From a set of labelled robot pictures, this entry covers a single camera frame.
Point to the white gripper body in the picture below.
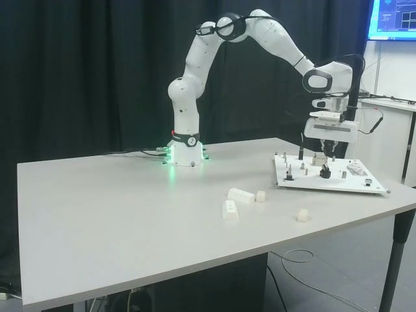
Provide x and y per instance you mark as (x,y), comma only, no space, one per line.
(331,129)

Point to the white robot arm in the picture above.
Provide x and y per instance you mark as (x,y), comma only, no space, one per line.
(190,74)

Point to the white block holder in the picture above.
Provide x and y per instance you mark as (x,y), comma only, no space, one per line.
(319,161)

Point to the metal round peg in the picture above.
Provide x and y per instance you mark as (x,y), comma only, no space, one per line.
(303,166)

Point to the white task board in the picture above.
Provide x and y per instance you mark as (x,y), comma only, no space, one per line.
(328,183)

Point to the small black USB plug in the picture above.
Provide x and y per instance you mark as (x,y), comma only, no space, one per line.
(368,182)

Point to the white cabinet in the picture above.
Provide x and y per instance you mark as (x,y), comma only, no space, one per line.
(386,139)

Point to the small white cube holder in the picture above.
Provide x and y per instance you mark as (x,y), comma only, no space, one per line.
(261,196)
(302,215)

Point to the long white holder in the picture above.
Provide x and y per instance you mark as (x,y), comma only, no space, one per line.
(230,210)
(240,196)

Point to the blue screen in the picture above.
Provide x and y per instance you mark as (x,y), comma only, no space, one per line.
(395,19)

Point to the black table leg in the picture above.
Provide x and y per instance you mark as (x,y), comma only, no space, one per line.
(395,260)

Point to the black curtain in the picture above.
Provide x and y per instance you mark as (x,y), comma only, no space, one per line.
(81,74)

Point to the white power strip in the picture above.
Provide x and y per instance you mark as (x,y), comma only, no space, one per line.
(4,296)

